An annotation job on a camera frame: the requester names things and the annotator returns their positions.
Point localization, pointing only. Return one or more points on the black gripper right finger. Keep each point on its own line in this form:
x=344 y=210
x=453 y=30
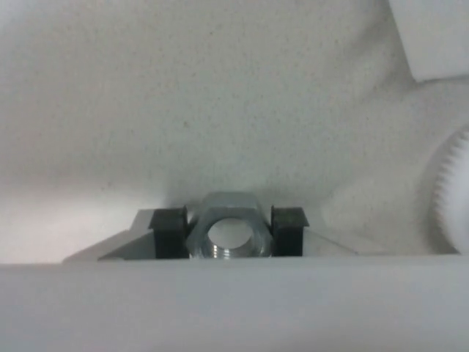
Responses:
x=287 y=234

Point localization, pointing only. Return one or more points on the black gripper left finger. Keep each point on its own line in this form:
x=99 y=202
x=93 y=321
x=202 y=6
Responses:
x=170 y=234

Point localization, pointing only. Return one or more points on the white large gear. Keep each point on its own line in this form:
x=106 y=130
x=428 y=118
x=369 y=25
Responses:
x=458 y=190

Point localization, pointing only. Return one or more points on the white round peg holder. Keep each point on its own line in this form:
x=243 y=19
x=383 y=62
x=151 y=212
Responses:
x=432 y=36

